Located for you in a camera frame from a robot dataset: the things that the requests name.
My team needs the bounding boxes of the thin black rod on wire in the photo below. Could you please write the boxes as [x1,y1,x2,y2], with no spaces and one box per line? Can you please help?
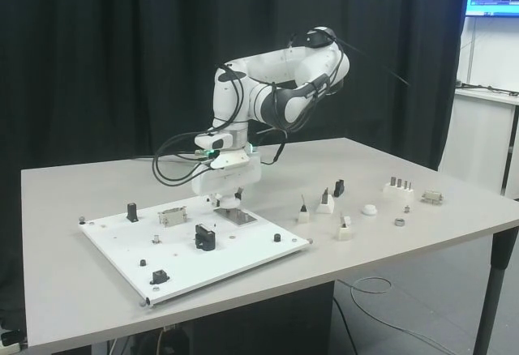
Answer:
[257,126,290,166]

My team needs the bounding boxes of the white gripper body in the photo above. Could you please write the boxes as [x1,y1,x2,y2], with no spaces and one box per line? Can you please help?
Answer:
[191,155,263,197]

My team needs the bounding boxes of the black cables on cabinet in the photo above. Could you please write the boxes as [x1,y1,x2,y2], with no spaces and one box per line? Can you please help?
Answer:
[454,81,519,98]

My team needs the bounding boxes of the black curtain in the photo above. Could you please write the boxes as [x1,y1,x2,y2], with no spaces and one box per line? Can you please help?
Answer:
[0,0,468,334]

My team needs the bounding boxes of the white cabinet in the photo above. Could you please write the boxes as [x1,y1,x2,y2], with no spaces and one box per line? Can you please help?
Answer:
[439,85,519,202]

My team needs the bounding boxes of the grey floor cable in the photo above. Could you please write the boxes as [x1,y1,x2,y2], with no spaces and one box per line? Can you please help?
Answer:
[350,276,480,347]

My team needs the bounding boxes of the black floor cable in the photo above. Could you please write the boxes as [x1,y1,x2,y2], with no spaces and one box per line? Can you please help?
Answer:
[333,297,368,355]

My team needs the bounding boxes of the black looped wrist cable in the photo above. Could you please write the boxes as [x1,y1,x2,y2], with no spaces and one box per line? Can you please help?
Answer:
[151,130,217,187]

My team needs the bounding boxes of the white task board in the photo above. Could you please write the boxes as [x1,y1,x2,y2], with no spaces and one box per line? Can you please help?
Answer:
[76,191,315,309]

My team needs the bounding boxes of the white peg holder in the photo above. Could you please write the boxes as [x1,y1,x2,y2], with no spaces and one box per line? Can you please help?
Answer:
[382,183,416,202]

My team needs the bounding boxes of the black table leg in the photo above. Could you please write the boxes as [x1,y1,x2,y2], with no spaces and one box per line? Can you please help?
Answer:
[471,225,519,355]

